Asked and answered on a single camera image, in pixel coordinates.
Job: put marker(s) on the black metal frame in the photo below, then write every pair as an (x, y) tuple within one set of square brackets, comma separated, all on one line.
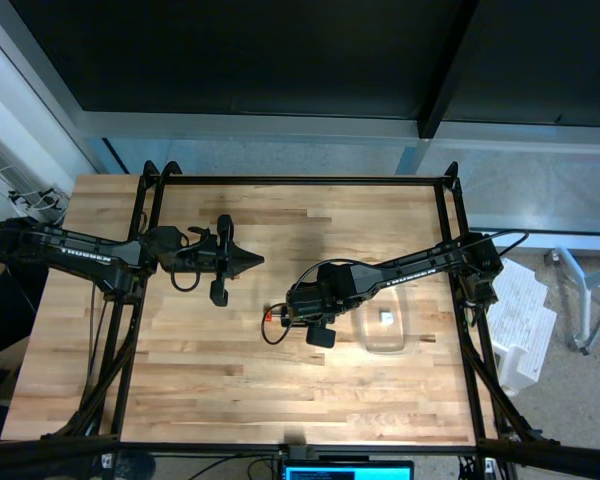
[(300, 179)]

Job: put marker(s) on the small white block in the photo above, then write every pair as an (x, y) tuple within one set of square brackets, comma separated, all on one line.
[(386, 317)]

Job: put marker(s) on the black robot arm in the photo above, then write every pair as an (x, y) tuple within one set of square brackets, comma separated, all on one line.
[(415, 270), (80, 252)]

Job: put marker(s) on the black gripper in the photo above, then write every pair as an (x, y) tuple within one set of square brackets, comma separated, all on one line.
[(322, 337), (223, 290)]

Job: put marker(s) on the white foam packing block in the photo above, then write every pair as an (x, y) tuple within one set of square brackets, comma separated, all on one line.
[(522, 330)]

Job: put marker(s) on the black vise with red knob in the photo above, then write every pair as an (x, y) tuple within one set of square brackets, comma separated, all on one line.
[(268, 315)]

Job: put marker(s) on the black table level camera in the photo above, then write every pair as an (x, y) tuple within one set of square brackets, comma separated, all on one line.
[(298, 450)]

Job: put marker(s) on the grey metal stand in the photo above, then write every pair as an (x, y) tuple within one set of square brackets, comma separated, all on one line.
[(582, 310)]

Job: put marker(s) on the clear plastic tub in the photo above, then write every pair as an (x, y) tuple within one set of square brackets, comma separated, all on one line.
[(410, 340)]

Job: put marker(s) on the laptop screen with blue edge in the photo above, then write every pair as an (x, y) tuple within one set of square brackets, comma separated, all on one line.
[(345, 471)]

